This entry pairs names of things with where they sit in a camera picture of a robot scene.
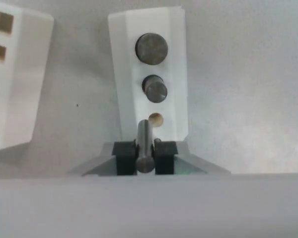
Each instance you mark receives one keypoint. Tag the small metal round peg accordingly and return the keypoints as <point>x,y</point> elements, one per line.
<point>145,146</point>

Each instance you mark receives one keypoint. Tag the large metal round peg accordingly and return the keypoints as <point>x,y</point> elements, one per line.
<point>151,48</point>

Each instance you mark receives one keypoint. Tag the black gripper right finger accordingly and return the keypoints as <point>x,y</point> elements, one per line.
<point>165,158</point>

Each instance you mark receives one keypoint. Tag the white round peg holder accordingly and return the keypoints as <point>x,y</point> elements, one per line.
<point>124,74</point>

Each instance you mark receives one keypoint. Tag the white square peg holder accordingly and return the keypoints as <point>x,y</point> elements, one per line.
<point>22,74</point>

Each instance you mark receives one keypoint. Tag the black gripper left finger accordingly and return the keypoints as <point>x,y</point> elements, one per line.
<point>124,158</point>

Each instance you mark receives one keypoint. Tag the medium metal round peg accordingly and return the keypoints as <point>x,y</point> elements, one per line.
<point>156,90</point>

